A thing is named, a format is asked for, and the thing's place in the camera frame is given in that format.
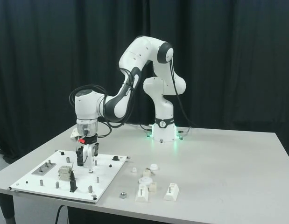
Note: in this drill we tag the dark table leg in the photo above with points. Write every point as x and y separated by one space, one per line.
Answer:
4 207

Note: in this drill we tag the small white holder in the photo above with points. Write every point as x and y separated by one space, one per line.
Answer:
146 173
153 187

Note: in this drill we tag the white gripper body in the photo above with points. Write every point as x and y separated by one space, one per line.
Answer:
90 152

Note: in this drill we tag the white task board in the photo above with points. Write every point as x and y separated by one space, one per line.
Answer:
83 182

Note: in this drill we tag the thick metal round peg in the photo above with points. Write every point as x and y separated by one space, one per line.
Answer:
68 160

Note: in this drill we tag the thick metal square peg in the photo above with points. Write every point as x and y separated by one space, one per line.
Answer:
90 189

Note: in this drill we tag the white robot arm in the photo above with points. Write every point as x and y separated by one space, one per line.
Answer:
137 51

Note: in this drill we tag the grey waterproof plug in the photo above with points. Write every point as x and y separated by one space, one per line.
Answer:
63 173

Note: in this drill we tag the white peg holder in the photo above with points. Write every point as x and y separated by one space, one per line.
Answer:
142 198
171 195

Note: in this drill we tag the white large gear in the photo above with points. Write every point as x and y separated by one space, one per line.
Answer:
145 181

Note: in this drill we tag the black curtain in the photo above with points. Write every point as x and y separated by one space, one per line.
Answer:
41 46

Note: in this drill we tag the black adapter band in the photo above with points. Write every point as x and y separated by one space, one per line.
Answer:
91 140

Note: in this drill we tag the white medium gear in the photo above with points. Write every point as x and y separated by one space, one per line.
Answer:
154 167

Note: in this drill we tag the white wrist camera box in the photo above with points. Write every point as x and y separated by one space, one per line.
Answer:
74 135

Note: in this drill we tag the black D-SUB plug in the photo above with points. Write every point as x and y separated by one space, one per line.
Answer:
80 156

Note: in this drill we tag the metal hex nut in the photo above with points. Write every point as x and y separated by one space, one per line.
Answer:
122 195

